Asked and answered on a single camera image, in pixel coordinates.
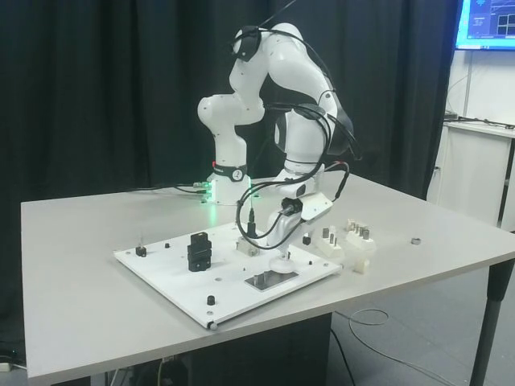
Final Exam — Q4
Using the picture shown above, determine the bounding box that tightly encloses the black cable loop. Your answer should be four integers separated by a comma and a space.
234, 181, 299, 243

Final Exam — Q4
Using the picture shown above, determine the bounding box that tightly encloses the blue screen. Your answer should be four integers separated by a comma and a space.
454, 0, 515, 51

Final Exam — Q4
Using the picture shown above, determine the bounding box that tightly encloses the black box under table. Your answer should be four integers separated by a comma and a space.
176, 310, 336, 386

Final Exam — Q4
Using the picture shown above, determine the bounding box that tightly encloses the black cable at arm foot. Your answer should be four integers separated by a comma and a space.
132, 182, 214, 197

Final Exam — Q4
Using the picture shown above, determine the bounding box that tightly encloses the black curtain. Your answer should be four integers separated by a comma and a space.
0, 0, 468, 258

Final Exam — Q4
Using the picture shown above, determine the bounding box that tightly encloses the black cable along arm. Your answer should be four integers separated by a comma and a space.
257, 23, 364, 162

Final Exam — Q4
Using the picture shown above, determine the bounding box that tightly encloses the black D-SUB plug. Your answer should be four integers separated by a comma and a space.
186, 232, 213, 273

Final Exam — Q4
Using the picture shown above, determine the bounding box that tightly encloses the black table leg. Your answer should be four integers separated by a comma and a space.
476, 261, 509, 386

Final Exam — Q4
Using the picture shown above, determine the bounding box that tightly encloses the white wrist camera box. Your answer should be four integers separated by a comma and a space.
296, 180, 336, 223

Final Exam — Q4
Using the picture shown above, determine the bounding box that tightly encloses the grey cable on floor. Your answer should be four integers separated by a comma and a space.
332, 307, 515, 386

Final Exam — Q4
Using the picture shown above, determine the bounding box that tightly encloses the white tall peg holder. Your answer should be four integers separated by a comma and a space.
344, 224, 377, 275

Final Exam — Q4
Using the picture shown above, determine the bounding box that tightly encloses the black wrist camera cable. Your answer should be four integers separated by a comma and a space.
321, 159, 352, 203

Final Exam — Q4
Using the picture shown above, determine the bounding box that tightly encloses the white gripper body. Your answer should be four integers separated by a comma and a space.
262, 208, 307, 249

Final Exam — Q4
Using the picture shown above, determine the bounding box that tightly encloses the white cabinet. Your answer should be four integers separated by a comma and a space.
426, 118, 515, 233

